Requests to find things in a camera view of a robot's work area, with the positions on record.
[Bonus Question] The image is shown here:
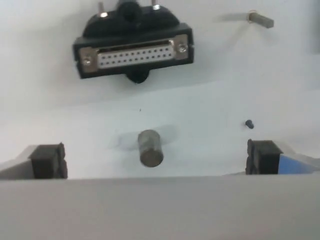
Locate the thin metal peg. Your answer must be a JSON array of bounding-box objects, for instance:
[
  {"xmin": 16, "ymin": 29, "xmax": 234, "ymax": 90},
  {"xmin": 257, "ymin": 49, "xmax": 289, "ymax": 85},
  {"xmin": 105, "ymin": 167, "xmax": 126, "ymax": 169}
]
[{"xmin": 245, "ymin": 9, "xmax": 275, "ymax": 29}]

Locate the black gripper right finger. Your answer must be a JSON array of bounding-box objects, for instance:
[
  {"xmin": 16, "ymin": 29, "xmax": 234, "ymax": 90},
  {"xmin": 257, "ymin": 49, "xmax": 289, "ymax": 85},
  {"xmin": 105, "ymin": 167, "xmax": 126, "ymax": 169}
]
[{"xmin": 245, "ymin": 138, "xmax": 320, "ymax": 176}]

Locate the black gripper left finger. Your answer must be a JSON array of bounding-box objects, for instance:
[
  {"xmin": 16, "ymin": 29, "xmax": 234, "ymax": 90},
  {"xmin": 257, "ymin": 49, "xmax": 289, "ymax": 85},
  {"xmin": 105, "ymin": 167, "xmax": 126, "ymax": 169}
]
[{"xmin": 0, "ymin": 142, "xmax": 69, "ymax": 180}]

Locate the white task board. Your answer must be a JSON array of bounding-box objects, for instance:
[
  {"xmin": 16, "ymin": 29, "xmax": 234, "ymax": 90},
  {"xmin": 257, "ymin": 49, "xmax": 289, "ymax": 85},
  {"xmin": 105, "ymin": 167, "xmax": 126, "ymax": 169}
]
[{"xmin": 0, "ymin": 0, "xmax": 320, "ymax": 180}]

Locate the metal round peg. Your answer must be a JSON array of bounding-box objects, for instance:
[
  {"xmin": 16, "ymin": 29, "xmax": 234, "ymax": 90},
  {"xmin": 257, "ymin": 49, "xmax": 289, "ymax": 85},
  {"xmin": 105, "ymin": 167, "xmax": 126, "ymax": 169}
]
[{"xmin": 137, "ymin": 129, "xmax": 165, "ymax": 168}]

